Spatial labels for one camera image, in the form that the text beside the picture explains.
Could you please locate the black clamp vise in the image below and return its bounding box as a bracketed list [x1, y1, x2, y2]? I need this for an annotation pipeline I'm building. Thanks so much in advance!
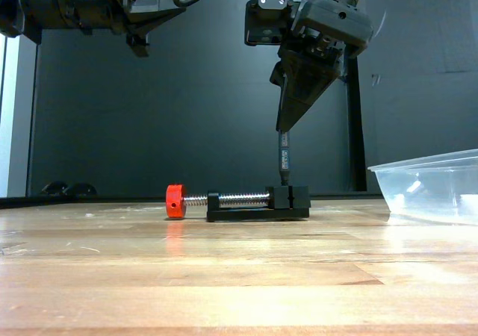
[206, 184, 311, 223]

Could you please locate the dark USB-C connector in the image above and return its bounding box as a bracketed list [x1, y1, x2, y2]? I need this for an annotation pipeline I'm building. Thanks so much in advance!
[276, 128, 293, 187]

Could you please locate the clear plastic container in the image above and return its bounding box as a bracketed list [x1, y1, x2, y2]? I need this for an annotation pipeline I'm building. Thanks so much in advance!
[367, 148, 478, 227]

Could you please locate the black frame corner clamp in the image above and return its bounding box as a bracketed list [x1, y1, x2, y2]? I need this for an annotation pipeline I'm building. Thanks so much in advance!
[40, 181, 69, 197]
[66, 181, 99, 197]

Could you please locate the red round knob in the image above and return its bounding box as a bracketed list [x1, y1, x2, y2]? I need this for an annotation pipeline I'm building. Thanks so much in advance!
[165, 184, 187, 220]

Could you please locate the black frame side rail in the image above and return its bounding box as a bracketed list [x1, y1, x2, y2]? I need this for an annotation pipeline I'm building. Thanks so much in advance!
[0, 192, 388, 210]

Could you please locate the silver threaded screw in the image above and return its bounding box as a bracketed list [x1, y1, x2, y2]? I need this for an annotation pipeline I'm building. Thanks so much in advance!
[182, 190, 270, 207]

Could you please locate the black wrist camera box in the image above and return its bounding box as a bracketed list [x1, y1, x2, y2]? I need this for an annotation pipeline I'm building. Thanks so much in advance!
[244, 0, 299, 48]

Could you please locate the black vertical frame post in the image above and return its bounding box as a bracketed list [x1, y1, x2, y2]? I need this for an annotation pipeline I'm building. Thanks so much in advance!
[345, 48, 367, 192]

